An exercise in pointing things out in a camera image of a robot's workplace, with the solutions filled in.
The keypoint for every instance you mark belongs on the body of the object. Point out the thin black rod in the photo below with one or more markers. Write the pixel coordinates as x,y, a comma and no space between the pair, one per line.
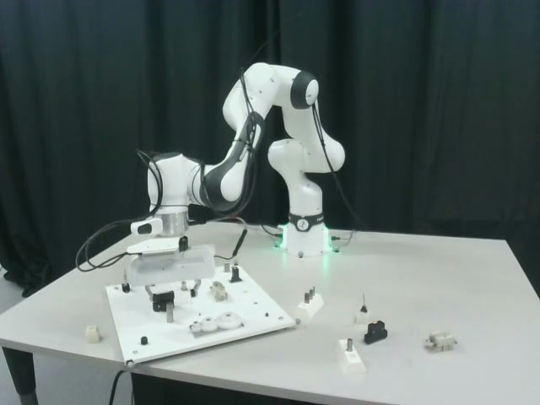
241,242

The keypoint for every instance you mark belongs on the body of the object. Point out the white small gear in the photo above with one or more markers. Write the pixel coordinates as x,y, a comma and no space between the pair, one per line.
196,327

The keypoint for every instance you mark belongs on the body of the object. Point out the small white peg holder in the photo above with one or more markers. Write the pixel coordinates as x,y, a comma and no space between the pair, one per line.
362,317

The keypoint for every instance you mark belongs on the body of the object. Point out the white medium gear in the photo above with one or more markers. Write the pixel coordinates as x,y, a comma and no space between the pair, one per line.
209,326

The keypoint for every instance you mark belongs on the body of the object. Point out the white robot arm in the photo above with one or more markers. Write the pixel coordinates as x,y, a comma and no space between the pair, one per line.
304,190

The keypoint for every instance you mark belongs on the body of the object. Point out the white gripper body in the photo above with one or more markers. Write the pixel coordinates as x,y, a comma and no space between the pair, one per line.
177,266

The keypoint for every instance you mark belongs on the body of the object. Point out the black D-SUB plug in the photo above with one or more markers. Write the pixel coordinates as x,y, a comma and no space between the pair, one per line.
374,334

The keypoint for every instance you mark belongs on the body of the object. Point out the flat white plate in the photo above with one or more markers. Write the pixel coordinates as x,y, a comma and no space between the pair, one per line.
154,246

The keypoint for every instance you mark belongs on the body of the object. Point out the white task board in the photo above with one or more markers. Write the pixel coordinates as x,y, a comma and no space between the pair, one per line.
236,308

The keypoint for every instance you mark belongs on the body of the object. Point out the white large gear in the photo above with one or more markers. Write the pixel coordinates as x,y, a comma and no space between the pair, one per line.
229,321

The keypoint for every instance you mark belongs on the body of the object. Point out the beige connector plug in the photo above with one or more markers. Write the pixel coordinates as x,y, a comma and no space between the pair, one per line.
439,341
218,292

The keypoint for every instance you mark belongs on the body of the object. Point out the black curtains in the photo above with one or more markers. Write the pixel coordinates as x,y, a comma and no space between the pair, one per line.
84,105

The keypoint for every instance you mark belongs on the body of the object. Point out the metal round peg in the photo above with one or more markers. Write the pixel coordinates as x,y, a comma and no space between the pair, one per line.
170,315
349,345

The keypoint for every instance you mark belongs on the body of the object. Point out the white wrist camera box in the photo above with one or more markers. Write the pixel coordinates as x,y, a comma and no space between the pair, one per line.
145,227

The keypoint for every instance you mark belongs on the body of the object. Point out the black table leg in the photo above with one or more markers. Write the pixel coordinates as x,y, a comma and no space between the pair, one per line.
17,375

